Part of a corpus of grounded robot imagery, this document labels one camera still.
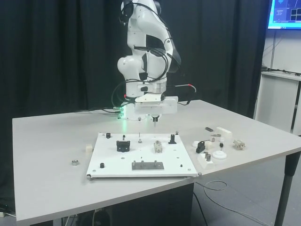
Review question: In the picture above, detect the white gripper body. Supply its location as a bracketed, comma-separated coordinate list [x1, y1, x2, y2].
[134, 96, 178, 116]

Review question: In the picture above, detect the white peg holder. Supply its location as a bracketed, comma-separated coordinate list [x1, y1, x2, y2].
[197, 153, 215, 170]

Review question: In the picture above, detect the white task board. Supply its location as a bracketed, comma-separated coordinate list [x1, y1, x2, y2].
[86, 130, 203, 182]

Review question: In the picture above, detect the black D-SUB plug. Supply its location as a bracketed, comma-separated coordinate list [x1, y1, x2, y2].
[195, 140, 206, 154]

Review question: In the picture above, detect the long white holder block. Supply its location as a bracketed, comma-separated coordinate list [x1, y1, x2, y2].
[216, 127, 234, 140]

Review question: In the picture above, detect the white large gear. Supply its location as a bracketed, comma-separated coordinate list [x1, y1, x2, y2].
[212, 151, 228, 161]

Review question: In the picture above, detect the metal connector block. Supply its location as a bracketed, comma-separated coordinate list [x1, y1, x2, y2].
[232, 139, 246, 150]

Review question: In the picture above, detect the black curtain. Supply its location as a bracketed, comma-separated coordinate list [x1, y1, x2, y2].
[0, 0, 269, 214]

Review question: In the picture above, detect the white cabinet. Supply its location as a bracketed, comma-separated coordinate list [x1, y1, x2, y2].
[253, 70, 301, 137]

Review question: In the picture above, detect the black table leg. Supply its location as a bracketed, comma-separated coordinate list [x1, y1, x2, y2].
[274, 154, 298, 226]

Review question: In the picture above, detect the blue monitor screen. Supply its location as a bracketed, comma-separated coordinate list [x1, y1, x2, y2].
[267, 0, 301, 30]

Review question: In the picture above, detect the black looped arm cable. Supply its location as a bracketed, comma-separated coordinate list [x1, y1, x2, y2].
[111, 81, 144, 112]

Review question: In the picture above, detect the black cable behind robot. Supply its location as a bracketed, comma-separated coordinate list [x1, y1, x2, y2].
[78, 107, 123, 114]

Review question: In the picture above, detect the grey floor cable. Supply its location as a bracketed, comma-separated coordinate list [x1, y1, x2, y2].
[203, 180, 228, 226]

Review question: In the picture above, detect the black floor cable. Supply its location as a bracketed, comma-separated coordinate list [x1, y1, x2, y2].
[193, 192, 206, 226]

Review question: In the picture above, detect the black cable on cabinet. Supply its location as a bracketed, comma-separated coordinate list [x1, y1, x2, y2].
[260, 66, 301, 76]

